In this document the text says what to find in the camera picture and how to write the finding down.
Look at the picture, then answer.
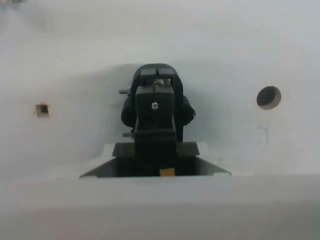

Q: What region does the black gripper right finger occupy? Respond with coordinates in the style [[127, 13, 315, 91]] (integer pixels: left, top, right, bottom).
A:
[[174, 141, 233, 177]]

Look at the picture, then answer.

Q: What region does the black D-SUB plug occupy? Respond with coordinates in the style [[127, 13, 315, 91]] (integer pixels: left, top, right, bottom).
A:
[[119, 62, 196, 177]]

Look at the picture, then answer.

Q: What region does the white task board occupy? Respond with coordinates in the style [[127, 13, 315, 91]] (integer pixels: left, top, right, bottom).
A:
[[0, 29, 320, 180]]

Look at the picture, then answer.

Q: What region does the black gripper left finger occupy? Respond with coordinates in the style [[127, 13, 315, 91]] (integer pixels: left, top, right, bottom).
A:
[[79, 141, 138, 179]]

